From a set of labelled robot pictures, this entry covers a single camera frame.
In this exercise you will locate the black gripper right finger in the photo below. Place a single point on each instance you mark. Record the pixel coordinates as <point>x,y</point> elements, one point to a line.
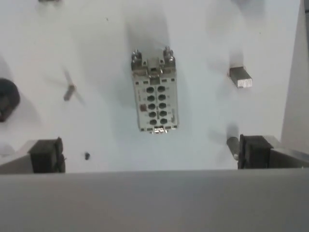
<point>256,152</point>

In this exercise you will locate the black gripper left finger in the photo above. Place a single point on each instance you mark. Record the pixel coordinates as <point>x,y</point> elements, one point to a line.
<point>46,154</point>

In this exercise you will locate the grey waterproof plug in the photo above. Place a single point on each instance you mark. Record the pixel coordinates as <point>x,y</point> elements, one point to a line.
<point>154,101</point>

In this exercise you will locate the metal round peg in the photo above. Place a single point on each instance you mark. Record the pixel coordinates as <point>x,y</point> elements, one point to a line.
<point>232,145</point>

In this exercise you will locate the metal square peg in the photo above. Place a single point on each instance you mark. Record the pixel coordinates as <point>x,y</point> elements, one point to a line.
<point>240,76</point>

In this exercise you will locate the white task board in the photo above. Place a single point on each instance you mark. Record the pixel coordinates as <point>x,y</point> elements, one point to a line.
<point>108,48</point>

